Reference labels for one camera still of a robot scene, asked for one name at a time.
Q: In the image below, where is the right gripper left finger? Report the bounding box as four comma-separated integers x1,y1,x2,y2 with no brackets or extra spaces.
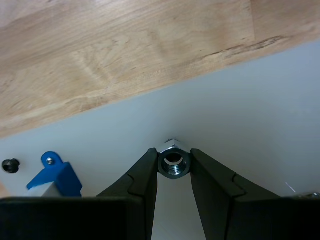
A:
0,147,160,240

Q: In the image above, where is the blue socket block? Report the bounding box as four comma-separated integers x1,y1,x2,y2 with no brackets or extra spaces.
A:
26,150,84,198

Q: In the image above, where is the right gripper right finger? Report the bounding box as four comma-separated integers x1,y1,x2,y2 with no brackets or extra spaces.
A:
190,148,320,240

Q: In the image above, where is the white task board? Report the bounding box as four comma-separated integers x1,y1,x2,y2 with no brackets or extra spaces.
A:
0,41,320,240

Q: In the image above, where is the steel hex nut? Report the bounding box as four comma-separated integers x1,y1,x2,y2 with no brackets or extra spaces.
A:
157,137,193,180

